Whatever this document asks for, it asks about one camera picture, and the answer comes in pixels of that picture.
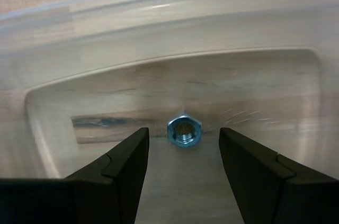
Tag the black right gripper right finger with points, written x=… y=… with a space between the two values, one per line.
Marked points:
x=265 y=187

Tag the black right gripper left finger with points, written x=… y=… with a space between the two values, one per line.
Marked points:
x=79 y=195

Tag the silver hex nut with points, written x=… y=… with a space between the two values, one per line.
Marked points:
x=184 y=139

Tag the clear plastic tub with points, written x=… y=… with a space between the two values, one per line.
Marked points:
x=169 y=75

